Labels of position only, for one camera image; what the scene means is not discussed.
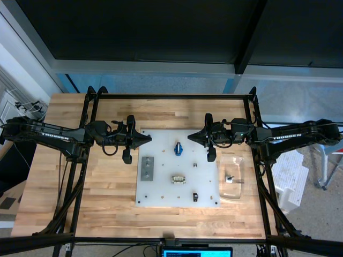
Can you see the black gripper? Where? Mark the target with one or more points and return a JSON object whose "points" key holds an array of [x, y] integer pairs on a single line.
{"points": [[130, 142], [210, 139]]}

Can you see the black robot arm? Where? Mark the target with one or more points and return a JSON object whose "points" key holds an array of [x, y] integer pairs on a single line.
{"points": [[286, 137], [53, 135]]}

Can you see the blue connector clamp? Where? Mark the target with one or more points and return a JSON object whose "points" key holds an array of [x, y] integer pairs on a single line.
{"points": [[178, 151]]}

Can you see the beige multi-pin connector housing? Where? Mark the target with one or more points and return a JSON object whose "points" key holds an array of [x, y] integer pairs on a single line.
{"points": [[178, 180]]}

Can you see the small white connector block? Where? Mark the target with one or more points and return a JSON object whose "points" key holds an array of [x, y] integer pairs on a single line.
{"points": [[228, 179]]}

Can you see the black USB socket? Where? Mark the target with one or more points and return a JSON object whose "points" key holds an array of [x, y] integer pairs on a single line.
{"points": [[195, 197]]}

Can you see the grey metal plate with pegs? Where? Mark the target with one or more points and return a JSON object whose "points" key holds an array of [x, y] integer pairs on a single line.
{"points": [[143, 168]]}

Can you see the clear plastic tub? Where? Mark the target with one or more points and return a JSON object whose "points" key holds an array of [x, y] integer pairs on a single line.
{"points": [[227, 160]]}

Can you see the white task board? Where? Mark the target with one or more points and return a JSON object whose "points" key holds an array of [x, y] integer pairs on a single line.
{"points": [[166, 187]]}

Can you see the laptop screen with blue edge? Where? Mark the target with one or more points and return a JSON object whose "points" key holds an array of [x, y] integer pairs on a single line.
{"points": [[197, 253]]}

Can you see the brown cardboard box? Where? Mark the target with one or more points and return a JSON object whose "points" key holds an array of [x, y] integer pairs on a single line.
{"points": [[13, 192]]}

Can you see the black metal frame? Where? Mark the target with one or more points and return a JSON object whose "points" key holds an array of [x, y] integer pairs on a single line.
{"points": [[171, 96]]}

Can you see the black table-level camera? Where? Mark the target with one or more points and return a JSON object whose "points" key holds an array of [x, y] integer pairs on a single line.
{"points": [[171, 242]]}

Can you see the grey metal chair frame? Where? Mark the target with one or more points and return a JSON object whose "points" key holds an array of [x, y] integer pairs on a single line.
{"points": [[324, 163]]}

